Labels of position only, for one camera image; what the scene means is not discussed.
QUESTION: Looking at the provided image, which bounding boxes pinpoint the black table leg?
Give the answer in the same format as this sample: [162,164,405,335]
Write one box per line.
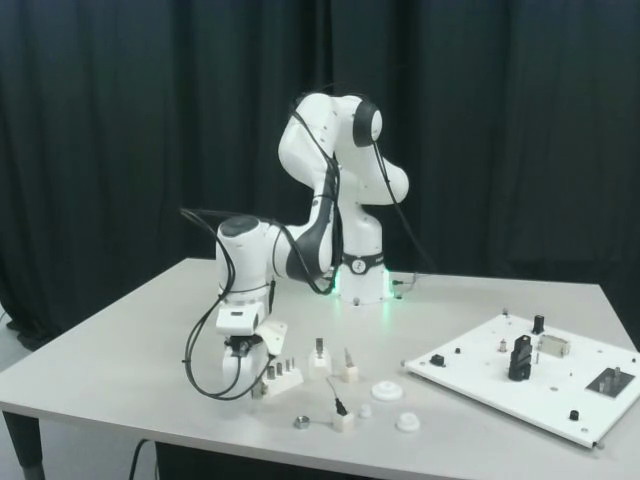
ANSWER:
[2,410,42,480]

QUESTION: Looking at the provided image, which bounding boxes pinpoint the black curtain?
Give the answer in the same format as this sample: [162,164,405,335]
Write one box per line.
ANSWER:
[0,0,640,351]

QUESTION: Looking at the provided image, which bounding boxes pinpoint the flat white mount plate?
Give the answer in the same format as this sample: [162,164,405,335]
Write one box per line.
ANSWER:
[255,322,291,371]

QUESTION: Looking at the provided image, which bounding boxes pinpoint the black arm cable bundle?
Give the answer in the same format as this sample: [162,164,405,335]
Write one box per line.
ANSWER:
[179,92,436,400]

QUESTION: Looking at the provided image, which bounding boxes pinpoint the grey base connector cable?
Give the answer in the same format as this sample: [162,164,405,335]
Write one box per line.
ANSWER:
[391,272,436,294]

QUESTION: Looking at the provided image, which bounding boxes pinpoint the white round peg holder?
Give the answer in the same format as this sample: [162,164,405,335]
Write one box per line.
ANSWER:
[262,368,304,400]

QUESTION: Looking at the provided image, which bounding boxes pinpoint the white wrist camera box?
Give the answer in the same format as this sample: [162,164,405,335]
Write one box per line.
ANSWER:
[215,308,262,335]

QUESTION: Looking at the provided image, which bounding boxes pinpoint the black D-SUB plug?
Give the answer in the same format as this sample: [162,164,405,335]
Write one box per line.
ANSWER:
[507,333,532,382]

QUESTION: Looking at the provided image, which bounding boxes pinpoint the white task board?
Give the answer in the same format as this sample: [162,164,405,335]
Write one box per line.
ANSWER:
[403,309,640,449]

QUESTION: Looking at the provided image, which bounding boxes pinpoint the black floor cable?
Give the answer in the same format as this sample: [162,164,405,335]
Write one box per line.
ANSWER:
[130,438,157,480]

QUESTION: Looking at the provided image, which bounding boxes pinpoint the white square peg holder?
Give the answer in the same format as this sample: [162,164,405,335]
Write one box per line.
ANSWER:
[307,349,334,382]

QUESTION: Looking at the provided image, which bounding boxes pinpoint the black plug with thin cable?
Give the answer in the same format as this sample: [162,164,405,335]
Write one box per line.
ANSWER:
[324,377,351,417]

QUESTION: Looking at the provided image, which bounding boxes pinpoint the white large gear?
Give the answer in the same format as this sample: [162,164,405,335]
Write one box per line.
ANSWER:
[370,379,404,402]

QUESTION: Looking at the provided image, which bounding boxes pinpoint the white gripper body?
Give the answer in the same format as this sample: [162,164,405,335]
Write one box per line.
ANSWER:
[221,346,269,390]

